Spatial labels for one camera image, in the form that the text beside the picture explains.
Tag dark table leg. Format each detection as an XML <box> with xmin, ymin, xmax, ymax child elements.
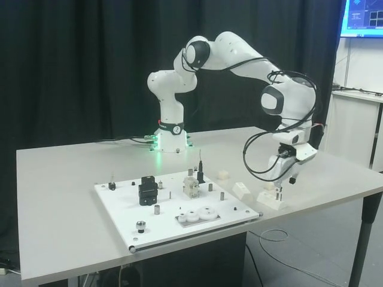
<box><xmin>348</xmin><ymin>191</ymin><xmax>378</xmax><ymax>287</ymax></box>

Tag white large gear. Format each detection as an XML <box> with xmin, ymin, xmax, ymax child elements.
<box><xmin>199</xmin><ymin>206</ymin><xmax>218</xmax><ymax>221</ymax></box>

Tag blue screen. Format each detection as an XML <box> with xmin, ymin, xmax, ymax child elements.
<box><xmin>340</xmin><ymin>0</ymin><xmax>383</xmax><ymax>39</ymax></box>

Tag dark cables on cabinet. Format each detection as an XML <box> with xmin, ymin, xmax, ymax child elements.
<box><xmin>332</xmin><ymin>84</ymin><xmax>383</xmax><ymax>97</ymax></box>

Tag white peg holder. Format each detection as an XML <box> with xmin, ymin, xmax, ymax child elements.
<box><xmin>256</xmin><ymin>191</ymin><xmax>288</xmax><ymax>210</ymax></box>
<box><xmin>232</xmin><ymin>181</ymin><xmax>254</xmax><ymax>200</ymax></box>

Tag beige Ethernet plug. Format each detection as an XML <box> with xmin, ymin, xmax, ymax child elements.
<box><xmin>182</xmin><ymin>176</ymin><xmax>200</xmax><ymax>200</ymax></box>

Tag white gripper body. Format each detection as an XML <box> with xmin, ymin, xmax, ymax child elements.
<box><xmin>267</xmin><ymin>152</ymin><xmax>300</xmax><ymax>184</ymax></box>

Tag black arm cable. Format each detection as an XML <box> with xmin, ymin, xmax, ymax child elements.
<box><xmin>179</xmin><ymin>44</ymin><xmax>323</xmax><ymax>184</ymax></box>

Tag black base cable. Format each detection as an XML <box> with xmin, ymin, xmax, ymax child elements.
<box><xmin>89</xmin><ymin>135</ymin><xmax>159</xmax><ymax>148</ymax></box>

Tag grey floor cable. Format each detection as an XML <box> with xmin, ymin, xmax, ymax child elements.
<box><xmin>247</xmin><ymin>228</ymin><xmax>303</xmax><ymax>287</ymax></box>

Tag black curtains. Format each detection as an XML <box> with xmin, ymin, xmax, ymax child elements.
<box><xmin>0</xmin><ymin>0</ymin><xmax>345</xmax><ymax>258</ymax></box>

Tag black waterproof plug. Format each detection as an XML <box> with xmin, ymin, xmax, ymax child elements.
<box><xmin>196</xmin><ymin>155</ymin><xmax>206</xmax><ymax>184</ymax></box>

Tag black D-SUB plug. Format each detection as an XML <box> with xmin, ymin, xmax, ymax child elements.
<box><xmin>138</xmin><ymin>175</ymin><xmax>159</xmax><ymax>207</ymax></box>

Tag white task board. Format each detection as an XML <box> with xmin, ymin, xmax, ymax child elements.
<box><xmin>93</xmin><ymin>169</ymin><xmax>264</xmax><ymax>254</ymax></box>

